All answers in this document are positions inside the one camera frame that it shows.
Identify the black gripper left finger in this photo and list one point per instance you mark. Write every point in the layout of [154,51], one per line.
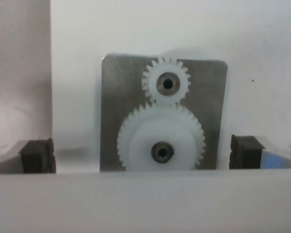
[38,156]

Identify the white small gear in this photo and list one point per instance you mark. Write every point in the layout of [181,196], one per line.
[150,82]

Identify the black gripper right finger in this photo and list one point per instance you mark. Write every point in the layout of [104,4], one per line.
[245,153]

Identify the white task board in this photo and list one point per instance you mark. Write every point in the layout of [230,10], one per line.
[257,72]

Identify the white medium gear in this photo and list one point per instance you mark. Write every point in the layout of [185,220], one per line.
[135,145]

